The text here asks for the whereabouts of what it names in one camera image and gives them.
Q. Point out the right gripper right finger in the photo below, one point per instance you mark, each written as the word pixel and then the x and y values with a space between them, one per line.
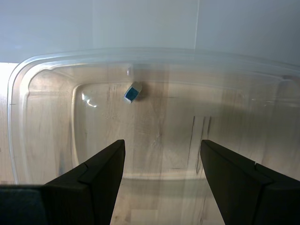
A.
pixel 246 199

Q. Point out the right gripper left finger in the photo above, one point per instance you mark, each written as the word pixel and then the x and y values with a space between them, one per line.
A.
pixel 89 199

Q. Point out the silver M12 hex nut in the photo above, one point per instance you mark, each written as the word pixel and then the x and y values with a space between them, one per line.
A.
pixel 131 93

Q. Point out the clear plastic tub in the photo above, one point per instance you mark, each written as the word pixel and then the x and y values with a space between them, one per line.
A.
pixel 164 129

